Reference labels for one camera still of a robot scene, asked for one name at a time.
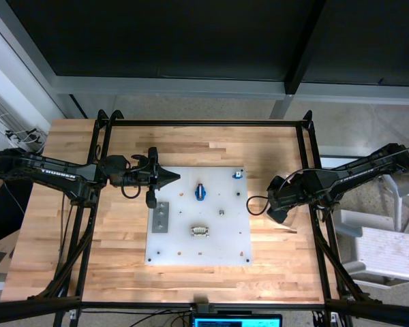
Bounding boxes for brown cardboard box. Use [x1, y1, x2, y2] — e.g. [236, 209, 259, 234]
[0, 230, 21, 283]

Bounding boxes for blue clamp holder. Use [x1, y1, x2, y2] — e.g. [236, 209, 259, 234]
[192, 183, 208, 203]

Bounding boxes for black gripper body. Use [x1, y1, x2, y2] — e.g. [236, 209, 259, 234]
[124, 146, 163, 210]
[266, 175, 296, 225]

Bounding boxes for clear plastic tub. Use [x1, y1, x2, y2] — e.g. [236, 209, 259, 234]
[260, 196, 299, 236]

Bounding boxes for beige connector base housing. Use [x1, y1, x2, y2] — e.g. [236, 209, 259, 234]
[190, 225, 211, 238]

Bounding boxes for black table frame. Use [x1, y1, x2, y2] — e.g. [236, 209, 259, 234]
[0, 108, 409, 327]

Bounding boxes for white tube stand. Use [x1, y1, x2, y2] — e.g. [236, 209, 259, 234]
[378, 170, 409, 236]

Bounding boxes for black wall post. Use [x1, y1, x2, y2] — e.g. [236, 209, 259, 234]
[284, 0, 328, 95]

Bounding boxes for grey partition frame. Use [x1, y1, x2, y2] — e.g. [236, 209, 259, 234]
[0, 0, 409, 120]

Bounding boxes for grey low camera box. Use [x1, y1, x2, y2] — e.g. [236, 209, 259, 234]
[194, 295, 215, 313]

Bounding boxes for power strip with cables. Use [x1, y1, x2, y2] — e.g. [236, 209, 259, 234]
[3, 127, 48, 153]

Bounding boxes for grey metal plate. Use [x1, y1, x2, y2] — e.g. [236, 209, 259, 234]
[151, 201, 170, 234]

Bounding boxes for blue-edged screen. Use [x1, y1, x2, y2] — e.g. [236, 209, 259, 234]
[190, 313, 283, 327]

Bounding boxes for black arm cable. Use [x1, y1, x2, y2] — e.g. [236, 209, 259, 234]
[120, 176, 141, 200]
[246, 195, 277, 217]

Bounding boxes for white board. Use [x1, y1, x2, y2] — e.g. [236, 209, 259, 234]
[145, 166, 254, 266]

